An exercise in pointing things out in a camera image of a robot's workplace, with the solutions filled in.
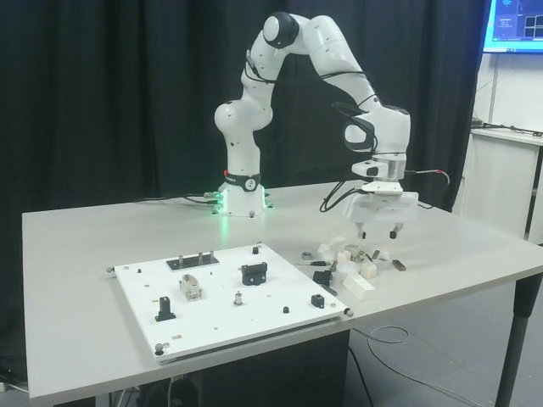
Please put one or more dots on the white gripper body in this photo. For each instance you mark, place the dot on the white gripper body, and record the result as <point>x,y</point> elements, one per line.
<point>382,208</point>

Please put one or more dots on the metal BNC plug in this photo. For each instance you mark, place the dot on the metal BNC plug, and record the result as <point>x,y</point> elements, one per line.
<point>238,297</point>

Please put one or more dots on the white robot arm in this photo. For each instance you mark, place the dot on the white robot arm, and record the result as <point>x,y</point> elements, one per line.
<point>322,46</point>

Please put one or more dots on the beige waterproof plug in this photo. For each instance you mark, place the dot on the beige waterproof plug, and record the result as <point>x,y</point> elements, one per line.
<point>357,251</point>

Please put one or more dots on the white small gear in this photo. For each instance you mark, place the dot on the white small gear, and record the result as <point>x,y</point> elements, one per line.
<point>385,255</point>

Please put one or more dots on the white long holder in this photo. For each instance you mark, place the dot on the white long holder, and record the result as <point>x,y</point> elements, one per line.
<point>335,243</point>

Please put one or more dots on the white medium gear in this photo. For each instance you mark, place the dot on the white medium gear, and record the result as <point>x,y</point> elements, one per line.
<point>343,256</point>

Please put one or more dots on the black USB plug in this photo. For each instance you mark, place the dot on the black USB plug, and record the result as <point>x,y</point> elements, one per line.
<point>399,265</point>

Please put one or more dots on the white large gear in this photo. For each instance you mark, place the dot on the white large gear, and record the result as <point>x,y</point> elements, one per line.
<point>347,268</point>

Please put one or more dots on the white cube holder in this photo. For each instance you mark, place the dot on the white cube holder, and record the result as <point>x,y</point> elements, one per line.
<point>368,270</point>

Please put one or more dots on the thin black plug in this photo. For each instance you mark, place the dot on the thin black plug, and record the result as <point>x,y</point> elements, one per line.
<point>318,263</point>

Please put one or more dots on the white sloped holder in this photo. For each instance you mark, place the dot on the white sloped holder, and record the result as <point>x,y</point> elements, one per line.
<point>359,287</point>

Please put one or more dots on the black D-SUB plug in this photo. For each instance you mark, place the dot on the black D-SUB plug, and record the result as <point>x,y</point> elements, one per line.
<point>322,276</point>

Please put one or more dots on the metal bolt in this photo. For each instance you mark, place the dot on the metal bolt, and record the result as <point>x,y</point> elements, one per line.
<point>306,256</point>

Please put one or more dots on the small black stick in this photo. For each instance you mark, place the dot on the small black stick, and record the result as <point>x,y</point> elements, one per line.
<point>333,290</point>

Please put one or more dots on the white cabinet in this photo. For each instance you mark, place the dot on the white cabinet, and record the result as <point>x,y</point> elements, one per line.
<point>505,186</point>

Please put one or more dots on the white task board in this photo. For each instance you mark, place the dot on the white task board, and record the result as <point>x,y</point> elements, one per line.
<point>220,322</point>

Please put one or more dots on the black table leg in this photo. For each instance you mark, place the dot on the black table leg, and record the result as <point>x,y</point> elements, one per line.
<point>525,339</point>

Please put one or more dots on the blue screen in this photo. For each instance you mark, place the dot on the blue screen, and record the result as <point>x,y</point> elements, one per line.
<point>515,25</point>

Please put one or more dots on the black curtain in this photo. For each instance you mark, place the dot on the black curtain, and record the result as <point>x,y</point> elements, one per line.
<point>106,106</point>

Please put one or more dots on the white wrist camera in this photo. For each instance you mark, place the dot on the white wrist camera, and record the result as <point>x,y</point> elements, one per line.
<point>367,168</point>

